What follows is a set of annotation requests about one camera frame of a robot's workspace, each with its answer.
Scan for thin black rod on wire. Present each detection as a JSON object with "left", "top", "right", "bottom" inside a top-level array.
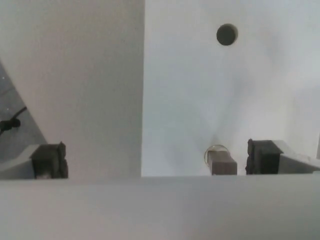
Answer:
[{"left": 0, "top": 106, "right": 28, "bottom": 137}]

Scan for white task board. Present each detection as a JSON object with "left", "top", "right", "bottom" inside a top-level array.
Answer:
[{"left": 140, "top": 0, "right": 320, "bottom": 177}]

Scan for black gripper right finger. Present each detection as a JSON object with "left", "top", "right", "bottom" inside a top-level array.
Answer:
[{"left": 245, "top": 138, "right": 320, "bottom": 176}]

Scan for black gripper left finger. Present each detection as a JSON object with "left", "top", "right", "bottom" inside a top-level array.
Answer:
[{"left": 0, "top": 140, "right": 69, "bottom": 180}]

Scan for tall metal square peg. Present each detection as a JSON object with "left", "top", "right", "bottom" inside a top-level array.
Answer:
[{"left": 207, "top": 149, "right": 238, "bottom": 177}]

